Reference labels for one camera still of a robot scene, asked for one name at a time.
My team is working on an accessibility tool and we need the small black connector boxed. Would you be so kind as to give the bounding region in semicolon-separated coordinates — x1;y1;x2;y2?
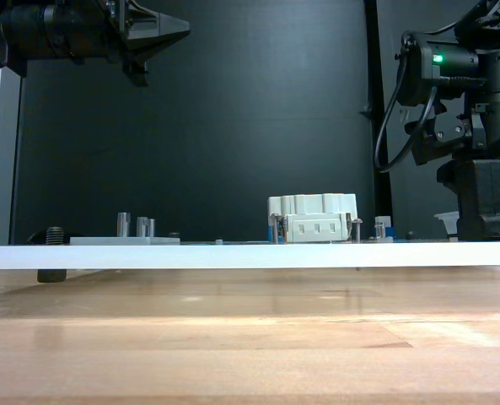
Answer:
454;158;500;242

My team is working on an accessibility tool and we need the beige connector socket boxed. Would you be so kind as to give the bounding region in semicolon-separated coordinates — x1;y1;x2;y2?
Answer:
266;192;364;245

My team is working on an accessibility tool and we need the clear plastic tub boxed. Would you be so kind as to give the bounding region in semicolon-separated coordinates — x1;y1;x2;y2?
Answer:
433;210;460;242

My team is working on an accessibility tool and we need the grey metal plate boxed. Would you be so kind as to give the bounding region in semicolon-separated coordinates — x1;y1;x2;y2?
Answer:
69;235;181;246

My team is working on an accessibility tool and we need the black set screw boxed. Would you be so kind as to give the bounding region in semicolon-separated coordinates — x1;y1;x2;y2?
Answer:
46;226;67;246

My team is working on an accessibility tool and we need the white task board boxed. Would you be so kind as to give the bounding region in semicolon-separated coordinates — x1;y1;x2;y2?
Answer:
0;242;500;271

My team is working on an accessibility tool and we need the black board foot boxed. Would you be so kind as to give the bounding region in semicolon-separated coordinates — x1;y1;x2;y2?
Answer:
37;269;67;284

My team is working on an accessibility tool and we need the black looped cable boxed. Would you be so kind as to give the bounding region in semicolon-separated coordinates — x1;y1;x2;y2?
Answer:
373;31;441;174

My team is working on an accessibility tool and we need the black aluminium frame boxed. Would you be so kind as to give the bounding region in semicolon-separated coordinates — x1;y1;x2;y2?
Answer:
358;0;396;231

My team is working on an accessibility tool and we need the grey metal window frame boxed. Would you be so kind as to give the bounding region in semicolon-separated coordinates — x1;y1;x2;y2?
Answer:
0;67;23;246

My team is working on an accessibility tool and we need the silver metal post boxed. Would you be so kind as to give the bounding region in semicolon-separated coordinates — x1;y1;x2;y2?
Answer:
116;212;132;238
136;216;156;238

